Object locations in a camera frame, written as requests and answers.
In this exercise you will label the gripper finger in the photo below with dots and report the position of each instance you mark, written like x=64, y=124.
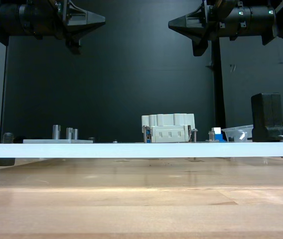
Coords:
x=196, y=33
x=78, y=31
x=181, y=21
x=91, y=19

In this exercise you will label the white taskboard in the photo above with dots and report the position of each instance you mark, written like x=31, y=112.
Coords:
x=131, y=150

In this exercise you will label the beige connector housing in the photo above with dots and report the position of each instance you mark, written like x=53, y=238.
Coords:
x=169, y=127

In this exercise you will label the clear plastic tub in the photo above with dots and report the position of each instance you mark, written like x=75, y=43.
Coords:
x=227, y=133

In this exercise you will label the small blue white connector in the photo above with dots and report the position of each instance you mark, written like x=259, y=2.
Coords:
x=218, y=135

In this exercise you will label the black socket housing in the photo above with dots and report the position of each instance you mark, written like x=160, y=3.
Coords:
x=267, y=117

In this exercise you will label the grey metal plate with pegs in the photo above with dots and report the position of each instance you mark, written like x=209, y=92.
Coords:
x=56, y=141

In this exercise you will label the black rubber foot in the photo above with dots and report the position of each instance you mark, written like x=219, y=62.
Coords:
x=5, y=161

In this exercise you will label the black wall post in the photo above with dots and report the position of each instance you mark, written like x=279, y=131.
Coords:
x=218, y=99

